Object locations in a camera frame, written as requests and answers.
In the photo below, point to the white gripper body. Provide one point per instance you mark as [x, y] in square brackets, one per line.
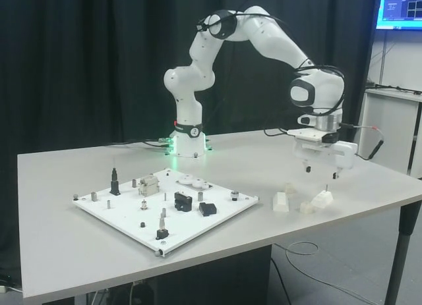
[344, 155]

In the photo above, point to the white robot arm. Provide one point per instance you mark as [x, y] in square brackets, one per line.
[184, 84]

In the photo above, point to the long white peg holder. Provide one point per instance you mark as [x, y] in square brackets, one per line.
[281, 202]
[321, 199]

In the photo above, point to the thick metal round peg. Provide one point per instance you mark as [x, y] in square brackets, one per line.
[200, 197]

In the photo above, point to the metal square peg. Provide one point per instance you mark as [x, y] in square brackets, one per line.
[94, 197]

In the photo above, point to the small white cube holder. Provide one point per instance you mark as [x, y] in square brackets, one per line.
[306, 208]
[290, 188]

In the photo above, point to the thin black rod red tag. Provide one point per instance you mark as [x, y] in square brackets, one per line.
[377, 150]

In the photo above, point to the flat white mounting plate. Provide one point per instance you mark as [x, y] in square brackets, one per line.
[303, 134]

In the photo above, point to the white cabinet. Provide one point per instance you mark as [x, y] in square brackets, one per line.
[389, 120]

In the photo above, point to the metal bolt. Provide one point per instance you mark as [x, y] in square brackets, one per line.
[234, 196]

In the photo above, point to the dark table leg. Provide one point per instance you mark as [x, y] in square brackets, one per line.
[407, 252]

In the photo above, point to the low black plug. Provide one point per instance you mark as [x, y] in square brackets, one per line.
[207, 209]

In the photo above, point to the white medium gear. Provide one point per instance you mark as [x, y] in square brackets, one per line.
[198, 184]

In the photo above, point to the white large gear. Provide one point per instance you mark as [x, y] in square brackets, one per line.
[187, 180]

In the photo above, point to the black D-SUB plug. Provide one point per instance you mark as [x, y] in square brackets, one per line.
[182, 203]

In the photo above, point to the black box under table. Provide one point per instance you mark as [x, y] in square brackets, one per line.
[198, 278]

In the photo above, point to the blue screen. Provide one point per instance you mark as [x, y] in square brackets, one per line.
[402, 8]

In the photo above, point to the grey and black plug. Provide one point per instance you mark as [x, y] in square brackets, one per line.
[161, 232]

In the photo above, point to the beige metal connector block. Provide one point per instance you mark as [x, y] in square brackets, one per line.
[148, 186]

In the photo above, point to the metal BNC plug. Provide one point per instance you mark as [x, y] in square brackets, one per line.
[144, 204]

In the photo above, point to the white task board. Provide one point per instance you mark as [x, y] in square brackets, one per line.
[125, 216]

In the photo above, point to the tall black plug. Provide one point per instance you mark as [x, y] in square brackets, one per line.
[114, 186]

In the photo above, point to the black curtains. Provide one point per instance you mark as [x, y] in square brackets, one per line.
[66, 54]

